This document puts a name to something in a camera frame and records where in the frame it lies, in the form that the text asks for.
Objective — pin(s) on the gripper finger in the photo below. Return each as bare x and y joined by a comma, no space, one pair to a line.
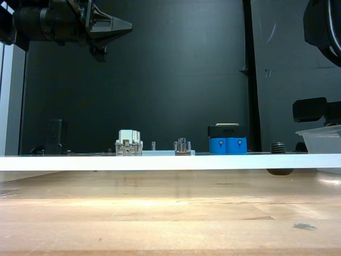
106,26

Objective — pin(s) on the clear plastic tub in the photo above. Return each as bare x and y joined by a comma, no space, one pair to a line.
325,141

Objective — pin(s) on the black threaded stud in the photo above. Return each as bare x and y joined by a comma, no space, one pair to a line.
277,148

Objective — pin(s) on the black round board foot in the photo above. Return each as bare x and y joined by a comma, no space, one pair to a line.
279,172

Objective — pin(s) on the blue and black connector block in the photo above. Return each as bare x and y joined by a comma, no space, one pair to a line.
226,145

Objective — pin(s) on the small black clamp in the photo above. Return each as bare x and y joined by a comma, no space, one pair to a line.
57,133

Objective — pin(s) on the grey connector housing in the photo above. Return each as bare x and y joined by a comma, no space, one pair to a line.
129,138

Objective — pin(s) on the small grey plate pin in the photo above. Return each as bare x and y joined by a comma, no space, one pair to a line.
153,146
189,146
175,146

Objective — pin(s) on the pale plate with pins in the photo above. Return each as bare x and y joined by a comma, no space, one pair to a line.
160,153

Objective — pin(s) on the white board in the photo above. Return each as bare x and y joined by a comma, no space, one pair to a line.
160,162

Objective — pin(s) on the small silver metal stud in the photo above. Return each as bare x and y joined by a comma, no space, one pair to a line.
182,146

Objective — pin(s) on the black wall column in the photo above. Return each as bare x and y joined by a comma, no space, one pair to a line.
251,80

